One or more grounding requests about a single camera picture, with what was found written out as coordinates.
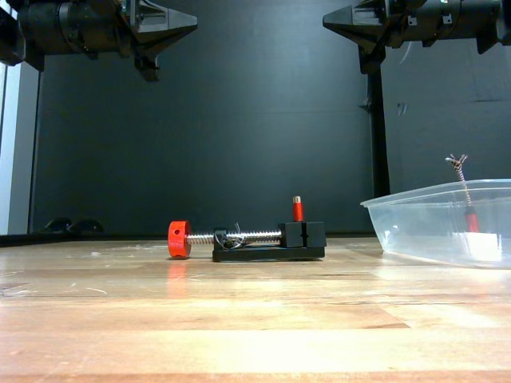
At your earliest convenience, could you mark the black vise with red knob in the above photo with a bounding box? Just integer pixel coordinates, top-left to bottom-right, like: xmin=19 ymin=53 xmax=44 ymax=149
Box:
xmin=167 ymin=219 xmax=327 ymax=263

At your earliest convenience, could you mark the red RCA connector braided cable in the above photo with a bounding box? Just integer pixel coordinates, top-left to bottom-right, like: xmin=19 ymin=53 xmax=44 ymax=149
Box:
xmin=445 ymin=153 xmax=481 ymax=233

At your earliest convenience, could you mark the clear plastic tub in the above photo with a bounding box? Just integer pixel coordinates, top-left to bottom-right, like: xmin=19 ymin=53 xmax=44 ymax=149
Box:
xmin=359 ymin=178 xmax=511 ymax=271

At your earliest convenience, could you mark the red RCA socket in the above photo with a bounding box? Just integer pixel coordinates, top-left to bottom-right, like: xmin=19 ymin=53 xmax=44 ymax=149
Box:
xmin=292 ymin=195 xmax=307 ymax=223

